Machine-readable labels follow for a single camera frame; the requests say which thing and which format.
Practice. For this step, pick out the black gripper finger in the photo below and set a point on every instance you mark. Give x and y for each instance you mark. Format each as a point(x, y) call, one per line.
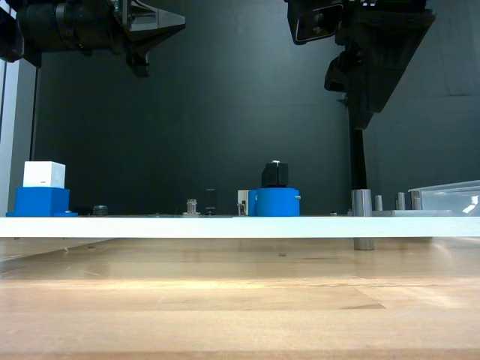
point(382, 56)
point(153, 39)
point(165, 22)

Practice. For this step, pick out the steel 16mm cylinder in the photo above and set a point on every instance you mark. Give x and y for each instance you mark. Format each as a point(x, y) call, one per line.
point(362, 202)

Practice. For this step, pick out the clear plastic tub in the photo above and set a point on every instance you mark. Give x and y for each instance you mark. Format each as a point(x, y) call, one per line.
point(446, 198)

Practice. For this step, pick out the black clamp block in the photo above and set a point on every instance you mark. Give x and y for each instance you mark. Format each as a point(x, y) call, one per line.
point(275, 174)

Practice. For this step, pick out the grey metal peg block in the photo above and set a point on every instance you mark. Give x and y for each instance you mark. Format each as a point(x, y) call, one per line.
point(408, 213)

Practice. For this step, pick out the white cube connector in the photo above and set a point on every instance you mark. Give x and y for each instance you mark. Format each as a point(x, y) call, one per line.
point(43, 174)

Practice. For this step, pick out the small black connector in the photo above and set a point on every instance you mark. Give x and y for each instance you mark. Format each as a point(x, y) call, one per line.
point(211, 200)

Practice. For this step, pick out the small metal socket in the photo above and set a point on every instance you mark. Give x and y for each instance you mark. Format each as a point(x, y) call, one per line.
point(192, 207)

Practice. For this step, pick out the blue round clamp holder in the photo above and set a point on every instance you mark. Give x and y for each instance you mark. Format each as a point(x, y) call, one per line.
point(277, 202)

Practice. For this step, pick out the beige connector housing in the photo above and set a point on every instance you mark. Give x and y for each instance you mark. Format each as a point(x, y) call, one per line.
point(243, 202)

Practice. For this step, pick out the white task board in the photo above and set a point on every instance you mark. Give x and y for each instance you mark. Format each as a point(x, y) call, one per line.
point(225, 227)

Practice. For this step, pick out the black wall pillar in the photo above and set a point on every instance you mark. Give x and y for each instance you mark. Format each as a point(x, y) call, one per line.
point(358, 157)

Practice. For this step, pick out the blue connector mount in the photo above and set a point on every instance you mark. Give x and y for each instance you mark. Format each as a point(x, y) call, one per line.
point(41, 202)

